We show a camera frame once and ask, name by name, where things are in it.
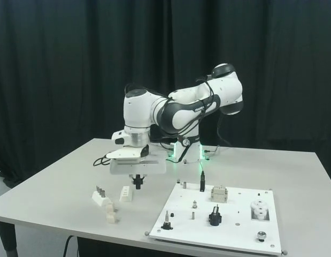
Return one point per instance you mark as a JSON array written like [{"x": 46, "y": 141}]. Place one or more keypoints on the beige waterproof plug block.
[{"x": 218, "y": 194}]

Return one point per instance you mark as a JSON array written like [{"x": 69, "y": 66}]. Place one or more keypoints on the white medium gear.
[{"x": 258, "y": 211}]

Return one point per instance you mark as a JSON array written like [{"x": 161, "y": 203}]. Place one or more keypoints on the white large gear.
[{"x": 257, "y": 205}]

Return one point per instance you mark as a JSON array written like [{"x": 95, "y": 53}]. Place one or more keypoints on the dark table leg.
[{"x": 6, "y": 238}]

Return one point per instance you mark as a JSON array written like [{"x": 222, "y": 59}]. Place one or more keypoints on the black curtain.
[{"x": 61, "y": 67}]

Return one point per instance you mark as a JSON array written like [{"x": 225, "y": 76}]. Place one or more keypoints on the white peg holder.
[{"x": 97, "y": 198}]

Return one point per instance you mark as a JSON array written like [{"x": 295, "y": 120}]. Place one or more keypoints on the black D-SUB plug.
[{"x": 138, "y": 186}]

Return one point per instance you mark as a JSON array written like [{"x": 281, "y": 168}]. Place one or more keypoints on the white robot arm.
[{"x": 229, "y": 91}]

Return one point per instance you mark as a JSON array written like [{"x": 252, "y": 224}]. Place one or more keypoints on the white holder with holes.
[{"x": 126, "y": 194}]

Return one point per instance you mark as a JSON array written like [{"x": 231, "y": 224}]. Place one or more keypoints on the metal BNC plug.
[{"x": 194, "y": 205}]

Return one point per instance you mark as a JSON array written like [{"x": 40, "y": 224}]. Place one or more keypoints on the small cream plug holder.
[
  {"x": 112, "y": 207},
  {"x": 112, "y": 217}
]

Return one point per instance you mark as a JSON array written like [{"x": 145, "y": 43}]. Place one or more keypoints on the white task board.
[{"x": 229, "y": 227}]

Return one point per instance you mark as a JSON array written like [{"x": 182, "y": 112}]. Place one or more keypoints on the thick metal peg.
[{"x": 103, "y": 193}]

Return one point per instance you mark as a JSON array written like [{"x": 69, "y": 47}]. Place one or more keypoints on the metal knurled round plug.
[{"x": 261, "y": 235}]

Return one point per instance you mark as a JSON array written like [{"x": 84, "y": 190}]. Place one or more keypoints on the white small gear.
[{"x": 260, "y": 216}]

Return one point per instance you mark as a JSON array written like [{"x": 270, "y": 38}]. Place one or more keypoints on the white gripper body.
[{"x": 138, "y": 168}]

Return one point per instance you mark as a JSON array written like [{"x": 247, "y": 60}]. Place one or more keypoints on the metal bolt with black base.
[{"x": 166, "y": 225}]

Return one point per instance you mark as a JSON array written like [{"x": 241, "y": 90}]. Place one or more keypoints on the black connector block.
[{"x": 215, "y": 217}]

